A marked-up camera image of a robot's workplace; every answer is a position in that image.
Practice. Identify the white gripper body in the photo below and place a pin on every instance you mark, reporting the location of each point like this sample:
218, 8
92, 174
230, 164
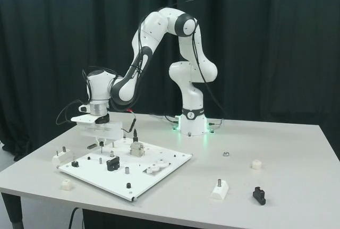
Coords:
101, 130

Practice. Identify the thin metal round peg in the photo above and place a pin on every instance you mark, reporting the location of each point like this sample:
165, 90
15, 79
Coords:
101, 149

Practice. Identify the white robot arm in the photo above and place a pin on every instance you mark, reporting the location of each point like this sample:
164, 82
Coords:
191, 93

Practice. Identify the thick metal round peg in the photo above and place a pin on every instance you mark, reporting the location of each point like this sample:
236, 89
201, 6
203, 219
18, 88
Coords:
127, 171
219, 182

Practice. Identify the white peg holder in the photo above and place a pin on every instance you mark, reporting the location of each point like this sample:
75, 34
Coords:
219, 192
59, 157

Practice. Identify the black USB plug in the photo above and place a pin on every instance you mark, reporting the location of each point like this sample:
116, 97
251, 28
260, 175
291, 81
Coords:
135, 134

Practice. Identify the white task board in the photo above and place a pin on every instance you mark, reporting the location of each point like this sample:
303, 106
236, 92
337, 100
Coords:
106, 182

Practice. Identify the white small gear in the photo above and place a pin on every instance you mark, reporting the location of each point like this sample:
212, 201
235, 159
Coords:
149, 170

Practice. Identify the small white holder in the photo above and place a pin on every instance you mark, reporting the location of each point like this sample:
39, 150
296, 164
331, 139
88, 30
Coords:
256, 164
66, 185

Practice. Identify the white medium gear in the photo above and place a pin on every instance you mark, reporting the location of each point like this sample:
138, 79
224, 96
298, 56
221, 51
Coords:
156, 168

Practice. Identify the white large gear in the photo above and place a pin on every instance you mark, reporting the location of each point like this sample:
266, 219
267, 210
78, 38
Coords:
163, 163

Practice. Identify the black table leg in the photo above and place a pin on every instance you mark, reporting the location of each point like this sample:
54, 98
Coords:
12, 210

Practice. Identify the small metal nut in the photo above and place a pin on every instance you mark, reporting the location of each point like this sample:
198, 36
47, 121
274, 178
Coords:
226, 154

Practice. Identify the black D-SUB plug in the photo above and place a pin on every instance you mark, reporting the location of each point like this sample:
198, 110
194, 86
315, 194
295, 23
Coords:
259, 193

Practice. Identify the black curtain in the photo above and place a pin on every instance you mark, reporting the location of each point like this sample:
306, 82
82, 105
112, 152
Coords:
265, 40

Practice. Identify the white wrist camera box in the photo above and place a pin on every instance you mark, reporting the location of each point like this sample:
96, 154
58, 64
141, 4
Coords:
83, 108

